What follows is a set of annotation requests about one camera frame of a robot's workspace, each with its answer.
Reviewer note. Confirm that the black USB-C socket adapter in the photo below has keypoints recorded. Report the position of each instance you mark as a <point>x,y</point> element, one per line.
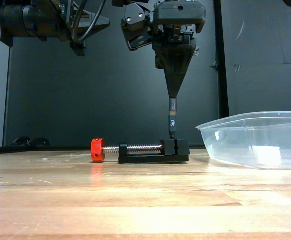
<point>172,127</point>

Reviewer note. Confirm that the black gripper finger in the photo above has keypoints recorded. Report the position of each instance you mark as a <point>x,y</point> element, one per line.
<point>175,65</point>
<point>89,21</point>

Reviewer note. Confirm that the clear plastic tub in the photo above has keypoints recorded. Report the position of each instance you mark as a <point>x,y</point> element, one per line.
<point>235,150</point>

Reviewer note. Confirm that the small white block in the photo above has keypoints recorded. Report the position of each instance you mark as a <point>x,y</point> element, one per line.
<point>266,155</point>

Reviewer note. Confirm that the black curved frame bracket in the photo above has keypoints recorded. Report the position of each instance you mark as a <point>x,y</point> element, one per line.
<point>40,141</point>
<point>22,140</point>

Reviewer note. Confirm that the black backdrop post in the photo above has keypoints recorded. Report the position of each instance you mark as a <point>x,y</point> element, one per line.
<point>222,87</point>

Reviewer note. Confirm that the black vise with red knob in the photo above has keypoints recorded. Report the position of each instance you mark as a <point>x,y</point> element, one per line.
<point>148,152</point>

